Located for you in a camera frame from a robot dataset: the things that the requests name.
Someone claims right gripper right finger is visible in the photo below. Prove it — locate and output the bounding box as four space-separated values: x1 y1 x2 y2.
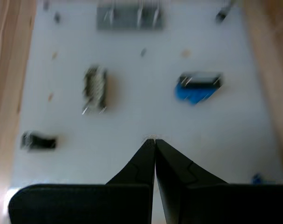
156 139 283 224

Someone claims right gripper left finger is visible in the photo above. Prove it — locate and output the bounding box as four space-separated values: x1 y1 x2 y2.
8 139 155 224

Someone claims white taskboard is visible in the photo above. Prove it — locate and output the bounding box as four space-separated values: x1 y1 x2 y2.
10 0 283 224

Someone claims beige multi-pin connector housing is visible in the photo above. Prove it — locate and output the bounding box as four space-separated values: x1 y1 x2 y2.
82 64 109 115

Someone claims black socket bracket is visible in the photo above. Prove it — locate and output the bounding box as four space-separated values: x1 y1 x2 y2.
20 131 58 151

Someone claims blue clamp mount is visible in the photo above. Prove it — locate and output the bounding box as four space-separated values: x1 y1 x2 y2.
173 71 225 106

